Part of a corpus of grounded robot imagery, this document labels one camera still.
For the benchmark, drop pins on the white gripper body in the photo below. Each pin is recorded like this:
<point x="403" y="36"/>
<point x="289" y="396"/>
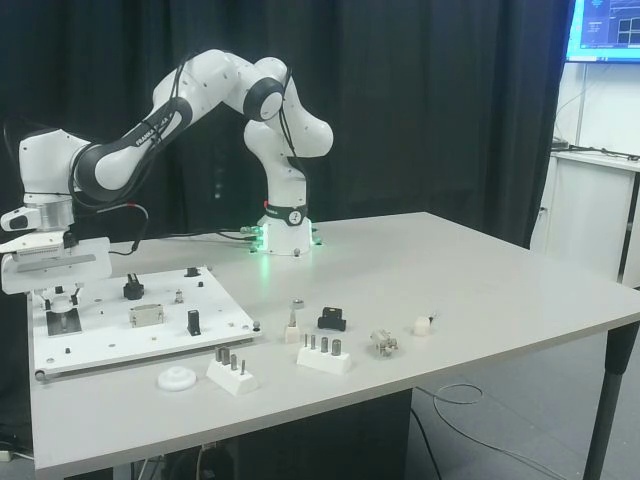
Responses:
<point x="55" y="272"/>

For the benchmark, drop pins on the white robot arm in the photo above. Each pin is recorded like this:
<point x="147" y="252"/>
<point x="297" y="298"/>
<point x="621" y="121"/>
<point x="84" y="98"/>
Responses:
<point x="280" y="130"/>

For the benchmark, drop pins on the white large gear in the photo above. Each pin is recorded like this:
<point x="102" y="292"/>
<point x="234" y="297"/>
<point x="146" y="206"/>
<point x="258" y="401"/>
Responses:
<point x="177" y="378"/>

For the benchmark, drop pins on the medium metal square peg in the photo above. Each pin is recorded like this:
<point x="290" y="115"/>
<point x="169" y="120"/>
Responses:
<point x="233" y="361"/>

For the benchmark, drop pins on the medium metal round peg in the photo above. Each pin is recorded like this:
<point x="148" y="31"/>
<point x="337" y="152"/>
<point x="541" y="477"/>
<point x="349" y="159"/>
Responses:
<point x="325" y="346"/>

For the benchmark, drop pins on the flat white mounting plate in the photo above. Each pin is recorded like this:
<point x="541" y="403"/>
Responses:
<point x="30" y="244"/>

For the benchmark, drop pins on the black round plug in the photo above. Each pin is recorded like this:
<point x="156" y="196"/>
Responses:
<point x="134" y="291"/>

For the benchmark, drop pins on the white task board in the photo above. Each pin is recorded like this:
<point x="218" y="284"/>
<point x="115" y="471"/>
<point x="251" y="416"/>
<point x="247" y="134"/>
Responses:
<point x="150" y="345"/>

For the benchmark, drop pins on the large metal square peg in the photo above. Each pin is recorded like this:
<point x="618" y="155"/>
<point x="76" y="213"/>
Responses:
<point x="221" y="356"/>

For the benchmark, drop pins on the white square peg holder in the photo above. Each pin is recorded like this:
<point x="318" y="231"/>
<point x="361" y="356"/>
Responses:
<point x="235" y="382"/>

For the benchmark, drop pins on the small metal square peg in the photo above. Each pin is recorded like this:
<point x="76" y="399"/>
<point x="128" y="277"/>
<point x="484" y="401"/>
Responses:
<point x="243" y="367"/>

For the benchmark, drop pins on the white bolt holder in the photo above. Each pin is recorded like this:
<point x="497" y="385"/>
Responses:
<point x="291" y="334"/>

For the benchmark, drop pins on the metal bolt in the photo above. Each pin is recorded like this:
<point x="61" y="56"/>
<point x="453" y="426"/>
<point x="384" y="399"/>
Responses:
<point x="295" y="312"/>

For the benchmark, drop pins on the thin metal round peg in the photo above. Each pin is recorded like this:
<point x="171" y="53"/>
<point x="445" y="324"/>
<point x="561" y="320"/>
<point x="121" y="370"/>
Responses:
<point x="305" y="342"/>

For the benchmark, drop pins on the small metal round peg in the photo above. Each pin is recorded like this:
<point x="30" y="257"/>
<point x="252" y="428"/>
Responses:
<point x="313" y="344"/>

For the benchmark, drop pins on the white round peg holder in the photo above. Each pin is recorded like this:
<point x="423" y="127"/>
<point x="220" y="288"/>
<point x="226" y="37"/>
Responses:
<point x="325" y="362"/>

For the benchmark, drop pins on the large metal round peg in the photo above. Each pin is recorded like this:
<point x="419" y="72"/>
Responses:
<point x="336" y="347"/>

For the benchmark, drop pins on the black box under table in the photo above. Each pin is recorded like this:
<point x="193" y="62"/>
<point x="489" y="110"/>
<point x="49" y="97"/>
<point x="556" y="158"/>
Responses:
<point x="300" y="440"/>

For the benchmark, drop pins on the metal plug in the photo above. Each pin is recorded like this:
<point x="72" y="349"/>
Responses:
<point x="385" y="345"/>

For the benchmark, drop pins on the small white holder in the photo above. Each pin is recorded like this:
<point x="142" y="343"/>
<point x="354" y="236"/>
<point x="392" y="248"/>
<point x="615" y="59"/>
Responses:
<point x="421" y="326"/>

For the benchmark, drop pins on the black curtain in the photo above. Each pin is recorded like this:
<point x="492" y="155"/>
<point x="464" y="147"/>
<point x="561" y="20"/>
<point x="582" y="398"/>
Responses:
<point x="425" y="125"/>

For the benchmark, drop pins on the white cabinet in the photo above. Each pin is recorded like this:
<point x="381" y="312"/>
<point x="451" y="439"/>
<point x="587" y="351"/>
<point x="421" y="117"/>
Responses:
<point x="585" y="215"/>

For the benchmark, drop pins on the dark table leg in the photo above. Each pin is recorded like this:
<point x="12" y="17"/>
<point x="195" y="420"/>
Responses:
<point x="612" y="380"/>

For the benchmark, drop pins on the blue screen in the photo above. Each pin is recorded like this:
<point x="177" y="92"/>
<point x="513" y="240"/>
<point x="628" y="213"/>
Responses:
<point x="605" y="30"/>

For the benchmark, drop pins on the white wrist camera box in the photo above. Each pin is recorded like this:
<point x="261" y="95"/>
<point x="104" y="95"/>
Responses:
<point x="17" y="220"/>

